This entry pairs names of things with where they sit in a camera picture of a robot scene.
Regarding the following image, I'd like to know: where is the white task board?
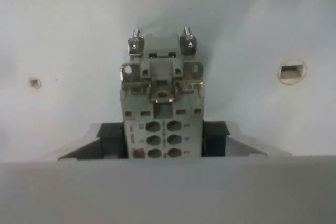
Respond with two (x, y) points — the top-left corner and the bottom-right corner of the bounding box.
(0, 0), (336, 162)

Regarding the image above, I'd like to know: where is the grey waterproof plug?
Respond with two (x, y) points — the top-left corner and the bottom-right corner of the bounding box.
(119, 26), (205, 161)

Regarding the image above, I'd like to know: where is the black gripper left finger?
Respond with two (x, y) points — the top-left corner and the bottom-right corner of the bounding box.
(57, 122), (129, 161)

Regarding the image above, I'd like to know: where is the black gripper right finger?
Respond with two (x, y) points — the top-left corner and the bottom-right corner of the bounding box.
(201, 121), (266, 158)

